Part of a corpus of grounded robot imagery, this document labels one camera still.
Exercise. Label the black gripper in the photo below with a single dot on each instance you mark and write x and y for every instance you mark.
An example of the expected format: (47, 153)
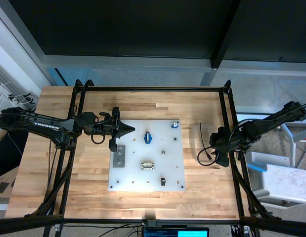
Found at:
(110, 128)
(225, 143)

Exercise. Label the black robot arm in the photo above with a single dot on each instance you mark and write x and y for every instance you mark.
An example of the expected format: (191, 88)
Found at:
(266, 123)
(44, 126)

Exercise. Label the large blue connector housing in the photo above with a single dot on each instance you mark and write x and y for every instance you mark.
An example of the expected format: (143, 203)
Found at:
(148, 137)

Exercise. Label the small blue connector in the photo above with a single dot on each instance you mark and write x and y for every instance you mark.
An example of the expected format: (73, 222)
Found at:
(175, 125)

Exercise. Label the beige connector housing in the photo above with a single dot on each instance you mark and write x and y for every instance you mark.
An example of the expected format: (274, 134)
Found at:
(147, 166)

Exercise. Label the black USB hub socket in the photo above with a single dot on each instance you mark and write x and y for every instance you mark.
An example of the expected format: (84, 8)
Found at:
(163, 182)

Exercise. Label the clear plastic tub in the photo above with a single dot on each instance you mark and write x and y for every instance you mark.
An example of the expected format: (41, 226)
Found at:
(195, 142)

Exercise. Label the silver clamp screw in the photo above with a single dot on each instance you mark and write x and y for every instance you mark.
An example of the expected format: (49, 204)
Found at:
(118, 162)
(121, 148)

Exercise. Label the grey metal plate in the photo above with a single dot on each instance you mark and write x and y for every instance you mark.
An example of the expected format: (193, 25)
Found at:
(118, 156)

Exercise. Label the white board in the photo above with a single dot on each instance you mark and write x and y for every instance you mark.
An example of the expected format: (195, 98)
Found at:
(133, 177)

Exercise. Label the grey metal stand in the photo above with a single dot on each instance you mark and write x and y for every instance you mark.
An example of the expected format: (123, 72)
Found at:
(290, 142)

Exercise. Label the laptop screen with blue edge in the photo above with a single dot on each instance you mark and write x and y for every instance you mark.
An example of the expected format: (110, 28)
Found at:
(176, 232)

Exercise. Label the brown cardboard sheet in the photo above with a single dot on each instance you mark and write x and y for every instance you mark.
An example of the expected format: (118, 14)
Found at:
(4, 179)

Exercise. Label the black metal frame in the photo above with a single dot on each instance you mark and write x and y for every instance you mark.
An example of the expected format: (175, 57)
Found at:
(152, 89)

